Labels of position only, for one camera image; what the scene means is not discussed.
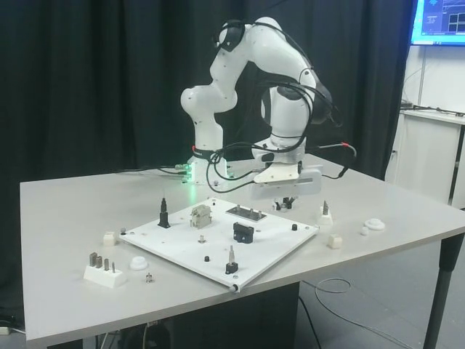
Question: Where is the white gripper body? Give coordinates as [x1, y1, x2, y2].
[250, 164, 323, 201]

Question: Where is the flat white mounting plate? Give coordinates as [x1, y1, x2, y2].
[253, 163, 305, 184]

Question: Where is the thin black rod red tag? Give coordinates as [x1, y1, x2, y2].
[318, 142, 357, 151]

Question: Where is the white large gear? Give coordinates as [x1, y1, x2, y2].
[364, 217, 386, 232]

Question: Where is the white task board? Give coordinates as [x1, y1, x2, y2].
[118, 197, 320, 293]

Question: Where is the black waterproof plug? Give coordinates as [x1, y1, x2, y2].
[158, 188, 171, 228]

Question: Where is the white cabinet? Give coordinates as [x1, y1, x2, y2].
[394, 108, 465, 211]

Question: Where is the black panel under table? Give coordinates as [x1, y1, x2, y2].
[96, 281, 302, 349]

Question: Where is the white medium gear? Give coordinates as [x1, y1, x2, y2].
[129, 256, 151, 272]

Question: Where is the black table leg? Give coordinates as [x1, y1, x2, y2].
[432, 232, 458, 339]

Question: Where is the white square peg holder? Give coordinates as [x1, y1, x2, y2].
[83, 267, 127, 290]

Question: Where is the blue screen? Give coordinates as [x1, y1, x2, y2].
[411, 0, 465, 47]

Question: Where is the black curtain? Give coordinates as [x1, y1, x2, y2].
[0, 0, 415, 328]

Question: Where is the thin black rod wire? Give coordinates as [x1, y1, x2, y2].
[321, 145, 360, 180]

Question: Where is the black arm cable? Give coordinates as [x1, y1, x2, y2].
[205, 20, 344, 192]

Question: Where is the grey floor cable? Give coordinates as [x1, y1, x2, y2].
[314, 277, 368, 349]

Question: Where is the black floor cable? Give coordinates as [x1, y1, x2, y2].
[296, 296, 319, 349]

